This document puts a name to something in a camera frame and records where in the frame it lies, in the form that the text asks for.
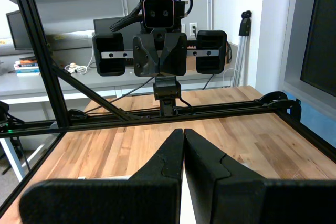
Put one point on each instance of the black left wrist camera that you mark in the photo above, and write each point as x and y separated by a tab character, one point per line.
158	5

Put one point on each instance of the folded metal tripod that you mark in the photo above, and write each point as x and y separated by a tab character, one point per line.
245	37

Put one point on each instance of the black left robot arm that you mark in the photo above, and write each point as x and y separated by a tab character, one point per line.
166	98

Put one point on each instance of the black computer monitor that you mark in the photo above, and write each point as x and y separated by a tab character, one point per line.
18	30

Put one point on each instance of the black aluminium frame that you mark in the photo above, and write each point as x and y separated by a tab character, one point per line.
39	51

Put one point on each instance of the stack of books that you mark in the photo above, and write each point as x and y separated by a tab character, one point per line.
27	68

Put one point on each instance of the white wall outlet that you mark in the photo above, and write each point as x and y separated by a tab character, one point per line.
193	28

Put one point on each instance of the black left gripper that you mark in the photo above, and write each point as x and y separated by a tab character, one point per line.
109	43

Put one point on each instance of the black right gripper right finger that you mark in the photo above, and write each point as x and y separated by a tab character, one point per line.
262	203

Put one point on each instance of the white task board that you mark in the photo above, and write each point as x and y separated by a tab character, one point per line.
187	203

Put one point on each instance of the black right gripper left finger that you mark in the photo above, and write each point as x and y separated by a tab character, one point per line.
105	203

